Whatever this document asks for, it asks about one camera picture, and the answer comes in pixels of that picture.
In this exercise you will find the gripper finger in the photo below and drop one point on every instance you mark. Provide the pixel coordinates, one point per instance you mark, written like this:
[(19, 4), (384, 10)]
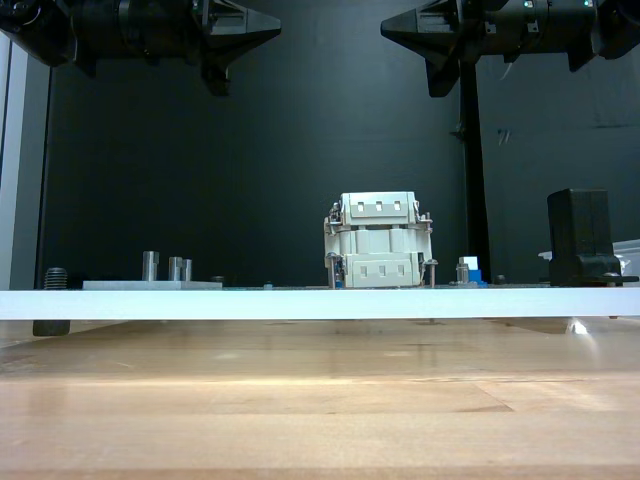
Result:
[(225, 45), (410, 21), (260, 22), (436, 47)]

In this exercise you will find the beige ten-pin connector insert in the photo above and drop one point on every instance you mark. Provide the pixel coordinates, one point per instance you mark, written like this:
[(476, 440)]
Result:
[(377, 210)]

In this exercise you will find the black connector housing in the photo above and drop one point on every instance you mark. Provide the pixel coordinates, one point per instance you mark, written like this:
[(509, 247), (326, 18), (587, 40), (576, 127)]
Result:
[(580, 235)]

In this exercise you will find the beige connector hub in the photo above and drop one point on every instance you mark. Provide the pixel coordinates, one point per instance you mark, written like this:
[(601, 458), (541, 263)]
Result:
[(382, 270)]

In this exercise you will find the blue round connector socket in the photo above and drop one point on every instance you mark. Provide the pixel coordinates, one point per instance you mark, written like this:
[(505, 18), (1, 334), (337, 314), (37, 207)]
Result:
[(340, 281)]

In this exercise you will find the small blue white socket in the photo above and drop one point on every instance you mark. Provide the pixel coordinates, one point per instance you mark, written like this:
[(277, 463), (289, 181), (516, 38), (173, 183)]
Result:
[(479, 277)]

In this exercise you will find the grey metal plate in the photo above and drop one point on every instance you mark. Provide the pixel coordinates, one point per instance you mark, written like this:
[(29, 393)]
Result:
[(130, 285)]

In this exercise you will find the clear plastic tub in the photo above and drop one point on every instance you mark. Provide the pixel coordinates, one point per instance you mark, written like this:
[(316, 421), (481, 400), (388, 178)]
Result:
[(630, 250)]

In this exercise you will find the white plastic board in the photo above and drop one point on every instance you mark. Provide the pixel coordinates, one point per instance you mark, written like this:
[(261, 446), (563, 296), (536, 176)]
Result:
[(320, 305)]

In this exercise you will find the black vertical wall post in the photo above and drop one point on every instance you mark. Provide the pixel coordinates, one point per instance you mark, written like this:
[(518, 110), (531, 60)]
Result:
[(472, 200)]

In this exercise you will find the silver metal post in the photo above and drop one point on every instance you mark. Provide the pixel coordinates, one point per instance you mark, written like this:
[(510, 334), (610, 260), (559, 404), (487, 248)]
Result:
[(150, 267), (180, 271)]

